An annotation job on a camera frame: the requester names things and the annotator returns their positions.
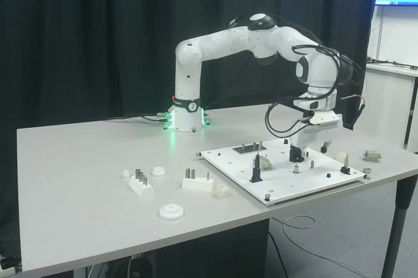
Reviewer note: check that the black base with metal bolt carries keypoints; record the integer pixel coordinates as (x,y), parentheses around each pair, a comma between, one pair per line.
(345,168)

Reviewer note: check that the dark table leg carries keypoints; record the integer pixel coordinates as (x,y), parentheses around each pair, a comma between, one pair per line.
(402,225)

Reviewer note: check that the metal BNC plug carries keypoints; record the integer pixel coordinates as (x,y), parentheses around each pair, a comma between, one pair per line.
(296,169)

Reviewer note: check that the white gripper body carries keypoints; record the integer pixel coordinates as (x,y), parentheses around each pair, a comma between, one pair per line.
(315,134)

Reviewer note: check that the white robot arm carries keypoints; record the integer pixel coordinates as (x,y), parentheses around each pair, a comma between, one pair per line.
(222,43)

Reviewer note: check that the white medium gear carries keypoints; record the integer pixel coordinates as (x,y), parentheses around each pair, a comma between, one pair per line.
(157,171)

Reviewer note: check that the white large gear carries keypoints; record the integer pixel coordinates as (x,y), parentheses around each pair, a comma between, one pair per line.
(172,211)

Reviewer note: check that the white round peg holder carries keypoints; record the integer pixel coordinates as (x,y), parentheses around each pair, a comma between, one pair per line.
(140,190)

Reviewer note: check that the white cabinet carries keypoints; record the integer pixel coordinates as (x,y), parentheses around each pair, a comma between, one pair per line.
(388,105)

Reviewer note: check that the beige multi-pin connector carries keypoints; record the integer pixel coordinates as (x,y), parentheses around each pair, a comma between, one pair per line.
(369,155)

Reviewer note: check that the cream plastic block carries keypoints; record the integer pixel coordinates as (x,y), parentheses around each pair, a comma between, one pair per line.
(222,191)
(341,156)

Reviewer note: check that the white task board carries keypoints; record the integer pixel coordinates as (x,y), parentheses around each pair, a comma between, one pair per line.
(284,180)

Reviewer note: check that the beige rectangular plug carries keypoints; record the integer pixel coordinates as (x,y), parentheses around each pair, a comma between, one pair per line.
(265,163)

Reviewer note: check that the large metal round peg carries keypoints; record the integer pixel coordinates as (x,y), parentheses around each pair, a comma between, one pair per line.
(137,173)

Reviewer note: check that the flat white mounting plate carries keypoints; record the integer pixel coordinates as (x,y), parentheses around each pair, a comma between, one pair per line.
(326,117)

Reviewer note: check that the medium metal round peg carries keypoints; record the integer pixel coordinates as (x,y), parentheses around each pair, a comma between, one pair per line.
(140,177)

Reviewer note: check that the black curtain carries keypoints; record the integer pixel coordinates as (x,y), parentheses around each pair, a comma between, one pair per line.
(98,30)

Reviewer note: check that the black upright plug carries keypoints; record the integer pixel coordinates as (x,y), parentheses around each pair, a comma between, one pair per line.
(256,172)

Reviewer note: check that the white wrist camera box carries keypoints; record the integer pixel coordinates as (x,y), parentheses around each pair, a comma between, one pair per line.
(315,101)

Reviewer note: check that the white square peg holder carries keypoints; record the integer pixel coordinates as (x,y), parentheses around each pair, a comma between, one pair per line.
(197,184)

